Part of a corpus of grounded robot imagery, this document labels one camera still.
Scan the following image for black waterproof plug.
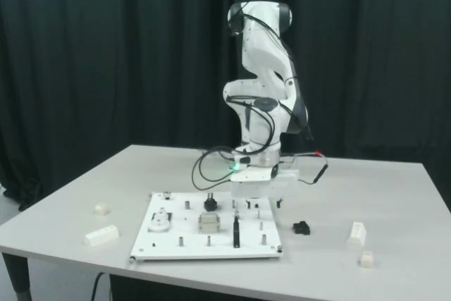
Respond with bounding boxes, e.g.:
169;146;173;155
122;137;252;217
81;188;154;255
203;192;218;212

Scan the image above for white large gear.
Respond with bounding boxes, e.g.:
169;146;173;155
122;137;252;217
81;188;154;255
149;216;171;233

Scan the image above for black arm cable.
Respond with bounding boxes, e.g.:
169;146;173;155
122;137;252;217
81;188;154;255
227;6;314;142

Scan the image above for black under-table panel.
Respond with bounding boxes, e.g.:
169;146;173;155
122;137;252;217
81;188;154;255
109;272;451;301

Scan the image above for white mounting plate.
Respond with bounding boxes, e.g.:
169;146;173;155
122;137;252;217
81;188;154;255
230;168;279;185

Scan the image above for thin black rod red tag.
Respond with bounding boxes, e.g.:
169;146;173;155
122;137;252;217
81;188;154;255
281;149;330;185

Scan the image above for black floor cable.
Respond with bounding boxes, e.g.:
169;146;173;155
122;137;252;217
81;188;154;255
92;271;111;301

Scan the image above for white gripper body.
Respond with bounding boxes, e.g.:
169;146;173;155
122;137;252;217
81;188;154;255
231;168;301;199

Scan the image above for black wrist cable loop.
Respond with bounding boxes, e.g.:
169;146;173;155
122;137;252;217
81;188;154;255
191;94;279;192

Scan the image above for black curtain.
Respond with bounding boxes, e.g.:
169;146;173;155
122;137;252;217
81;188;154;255
0;0;451;210

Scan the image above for black D-SUB plug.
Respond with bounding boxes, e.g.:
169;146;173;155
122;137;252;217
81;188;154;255
292;221;311;236

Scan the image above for black table leg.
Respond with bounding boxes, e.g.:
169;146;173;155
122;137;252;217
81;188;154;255
1;253;32;301

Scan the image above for long white peg holder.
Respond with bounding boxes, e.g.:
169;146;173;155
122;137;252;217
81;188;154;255
83;223;121;247
346;221;367;245

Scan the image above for white task board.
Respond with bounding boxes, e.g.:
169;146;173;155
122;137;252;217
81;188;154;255
129;191;285;264

